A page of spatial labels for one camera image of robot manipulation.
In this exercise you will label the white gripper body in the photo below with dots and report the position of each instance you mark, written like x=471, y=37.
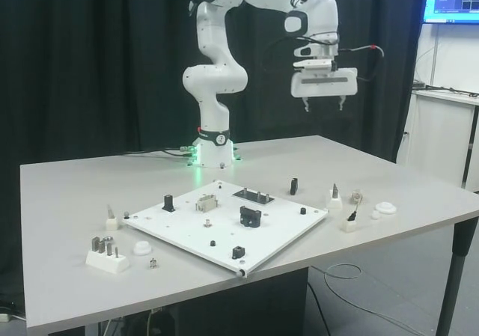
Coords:
x=323, y=87

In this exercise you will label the metal waterproof plug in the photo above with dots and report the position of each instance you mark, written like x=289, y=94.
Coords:
x=356, y=197

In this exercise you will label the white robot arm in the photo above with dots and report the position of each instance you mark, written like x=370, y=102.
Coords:
x=209, y=70

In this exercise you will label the flat white mounting plate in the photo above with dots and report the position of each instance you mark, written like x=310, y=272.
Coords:
x=310, y=64

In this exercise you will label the large metal round peg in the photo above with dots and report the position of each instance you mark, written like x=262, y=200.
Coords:
x=335, y=191

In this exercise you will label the white round peg holder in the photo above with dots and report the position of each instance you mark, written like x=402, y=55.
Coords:
x=334, y=203

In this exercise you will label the white cabinet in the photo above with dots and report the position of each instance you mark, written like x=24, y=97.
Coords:
x=438, y=137

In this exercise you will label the white large gear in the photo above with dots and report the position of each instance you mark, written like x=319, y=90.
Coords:
x=386, y=208

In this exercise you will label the white block plug holder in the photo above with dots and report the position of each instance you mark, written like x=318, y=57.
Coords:
x=349, y=226

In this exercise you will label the white task board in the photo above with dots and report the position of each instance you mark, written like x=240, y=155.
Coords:
x=224, y=235

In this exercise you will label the black table leg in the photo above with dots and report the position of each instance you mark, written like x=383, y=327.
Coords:
x=458, y=276

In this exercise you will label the black curtain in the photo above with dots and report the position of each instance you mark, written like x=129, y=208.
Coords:
x=93, y=70

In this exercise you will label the white medium gear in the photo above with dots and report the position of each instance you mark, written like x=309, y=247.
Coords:
x=141, y=247

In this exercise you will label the grey Ethernet plug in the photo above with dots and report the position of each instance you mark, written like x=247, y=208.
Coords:
x=110, y=212

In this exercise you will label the black under-table cabinet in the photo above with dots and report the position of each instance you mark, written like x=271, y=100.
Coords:
x=206, y=306

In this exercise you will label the small white plug holder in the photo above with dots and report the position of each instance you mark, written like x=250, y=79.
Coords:
x=112, y=224

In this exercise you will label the metal bolt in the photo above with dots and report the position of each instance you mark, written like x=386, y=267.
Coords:
x=109, y=237

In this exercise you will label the small metal square peg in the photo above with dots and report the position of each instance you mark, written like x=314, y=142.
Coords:
x=109, y=249

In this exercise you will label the medium metal square peg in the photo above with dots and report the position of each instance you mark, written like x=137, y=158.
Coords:
x=102, y=246

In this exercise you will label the large metal square peg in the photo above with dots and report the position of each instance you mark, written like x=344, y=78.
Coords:
x=94, y=245

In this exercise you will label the white square peg holder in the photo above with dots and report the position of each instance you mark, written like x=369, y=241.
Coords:
x=106, y=264

